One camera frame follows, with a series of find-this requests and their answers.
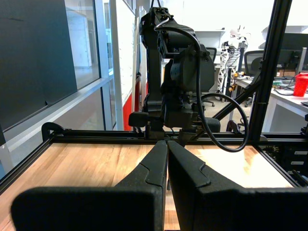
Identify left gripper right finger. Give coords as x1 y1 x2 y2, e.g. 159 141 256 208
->
167 140 308 231

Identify long black looping cable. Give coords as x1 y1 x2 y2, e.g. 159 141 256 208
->
154 18 250 154

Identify red plastic container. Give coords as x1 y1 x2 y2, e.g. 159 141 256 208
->
293 72 308 97

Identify black office chair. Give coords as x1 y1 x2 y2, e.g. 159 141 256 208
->
244 50 265 108

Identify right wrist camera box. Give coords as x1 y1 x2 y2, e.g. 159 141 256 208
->
165 105 199 129

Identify black aluminium frame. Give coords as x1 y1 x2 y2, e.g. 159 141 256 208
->
0 0 308 195

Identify white lattice stand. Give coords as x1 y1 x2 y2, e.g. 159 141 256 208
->
217 24 252 95

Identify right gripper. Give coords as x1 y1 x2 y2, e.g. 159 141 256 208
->
128 112 221 148

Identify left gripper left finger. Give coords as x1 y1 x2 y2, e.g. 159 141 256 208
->
11 140 168 231

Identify white desk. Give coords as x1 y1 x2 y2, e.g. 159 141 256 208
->
237 78 308 134

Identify black controller box white labels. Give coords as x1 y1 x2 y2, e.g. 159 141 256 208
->
263 139 308 188

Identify black computer monitor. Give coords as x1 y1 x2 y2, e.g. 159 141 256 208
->
276 33 308 73

